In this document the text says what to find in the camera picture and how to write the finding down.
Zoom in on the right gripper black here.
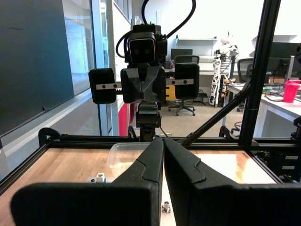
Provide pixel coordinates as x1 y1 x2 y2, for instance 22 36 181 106
88 63 200 104

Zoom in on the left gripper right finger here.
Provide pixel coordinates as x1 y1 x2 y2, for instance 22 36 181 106
164 137 301 226

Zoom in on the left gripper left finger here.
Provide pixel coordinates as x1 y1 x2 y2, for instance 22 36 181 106
10 137 164 226

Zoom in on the yellow drawer cabinet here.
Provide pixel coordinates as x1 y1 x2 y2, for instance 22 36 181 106
164 84 177 101

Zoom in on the black mesh office chair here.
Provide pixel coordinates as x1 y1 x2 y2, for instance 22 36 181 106
168 54 200 116
236 58 254 113

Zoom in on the black computer monitor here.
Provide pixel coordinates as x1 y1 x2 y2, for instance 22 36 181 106
265 42 301 78
170 48 193 58

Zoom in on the clear plastic tub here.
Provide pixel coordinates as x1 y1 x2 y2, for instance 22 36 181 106
107 142 151 176

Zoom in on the white task board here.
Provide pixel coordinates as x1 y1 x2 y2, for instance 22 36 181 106
160 181 176 226

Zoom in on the black step stool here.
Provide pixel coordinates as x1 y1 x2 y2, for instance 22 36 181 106
198 89 209 104

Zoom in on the white office desk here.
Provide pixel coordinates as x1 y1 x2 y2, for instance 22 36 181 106
227 82 301 139
164 56 228 95

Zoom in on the white lattice robot figure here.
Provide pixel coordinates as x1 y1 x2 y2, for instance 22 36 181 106
209 30 239 105

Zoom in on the red plastic cup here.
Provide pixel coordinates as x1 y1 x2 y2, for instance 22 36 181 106
283 80 301 104

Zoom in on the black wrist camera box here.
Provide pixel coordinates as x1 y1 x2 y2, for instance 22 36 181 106
127 32 168 65

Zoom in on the black camera cable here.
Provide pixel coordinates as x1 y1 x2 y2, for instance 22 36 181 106
116 32 130 58

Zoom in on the grey window frame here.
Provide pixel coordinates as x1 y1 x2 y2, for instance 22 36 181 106
0 0 112 157

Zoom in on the black frame side rail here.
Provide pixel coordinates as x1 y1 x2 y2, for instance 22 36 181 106
0 141 51 196
246 145 301 186

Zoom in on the black frame cross beam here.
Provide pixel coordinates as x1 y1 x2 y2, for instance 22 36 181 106
39 134 301 151

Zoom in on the white wall shelf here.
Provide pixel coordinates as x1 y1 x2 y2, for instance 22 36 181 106
176 37 218 57

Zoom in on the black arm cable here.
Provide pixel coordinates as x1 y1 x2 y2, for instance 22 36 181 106
141 0 197 38

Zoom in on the black corner bracket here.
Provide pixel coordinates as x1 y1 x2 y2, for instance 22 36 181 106
38 128 62 147

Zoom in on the black frame upright post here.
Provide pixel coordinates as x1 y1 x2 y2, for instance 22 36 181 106
238 0 282 146

